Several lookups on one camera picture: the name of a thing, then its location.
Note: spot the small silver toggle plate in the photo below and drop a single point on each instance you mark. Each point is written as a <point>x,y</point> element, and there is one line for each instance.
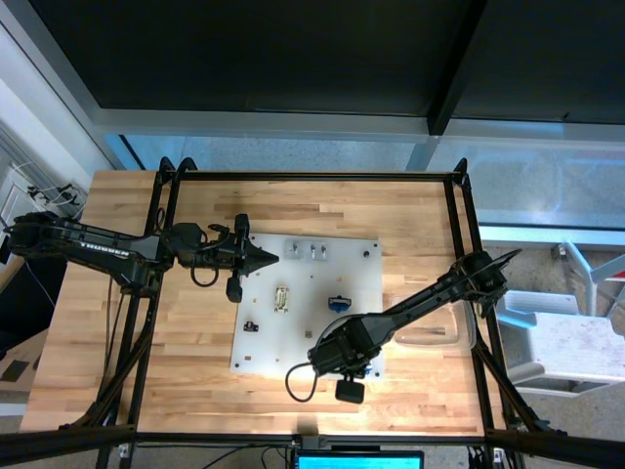
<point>293,249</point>

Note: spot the small black clamp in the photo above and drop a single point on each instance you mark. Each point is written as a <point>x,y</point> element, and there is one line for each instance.
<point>251,327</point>

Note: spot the white plastic chair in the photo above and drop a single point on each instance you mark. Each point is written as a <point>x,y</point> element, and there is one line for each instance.
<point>576,342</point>

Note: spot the clear plastic tub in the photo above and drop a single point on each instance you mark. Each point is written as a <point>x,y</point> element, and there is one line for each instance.
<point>429,334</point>

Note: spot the blue laptop screen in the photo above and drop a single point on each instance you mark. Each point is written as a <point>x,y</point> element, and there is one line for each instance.
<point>356,461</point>

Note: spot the black metal frame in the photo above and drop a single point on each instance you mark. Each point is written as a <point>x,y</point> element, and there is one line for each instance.
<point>312,176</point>

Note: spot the beige connector housing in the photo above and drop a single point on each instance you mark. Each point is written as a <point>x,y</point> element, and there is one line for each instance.
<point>281,300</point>

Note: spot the dark glass window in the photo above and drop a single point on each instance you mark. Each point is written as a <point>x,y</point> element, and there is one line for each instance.
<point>244,49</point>

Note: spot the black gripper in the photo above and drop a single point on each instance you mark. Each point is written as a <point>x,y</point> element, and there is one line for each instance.
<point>229,254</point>
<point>349,392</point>

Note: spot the cardboard box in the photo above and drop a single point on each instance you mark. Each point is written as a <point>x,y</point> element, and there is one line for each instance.
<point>24,356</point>

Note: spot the white plastic board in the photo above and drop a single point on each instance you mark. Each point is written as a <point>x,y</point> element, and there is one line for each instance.
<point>263,352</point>

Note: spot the black table level camera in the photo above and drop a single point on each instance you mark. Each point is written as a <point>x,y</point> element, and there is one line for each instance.
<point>312,441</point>

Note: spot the grey metal chair frame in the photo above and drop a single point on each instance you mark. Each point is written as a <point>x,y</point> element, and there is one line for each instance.
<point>592,293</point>

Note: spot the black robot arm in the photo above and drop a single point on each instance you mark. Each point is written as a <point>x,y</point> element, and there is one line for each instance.
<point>420,298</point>
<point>105,249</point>

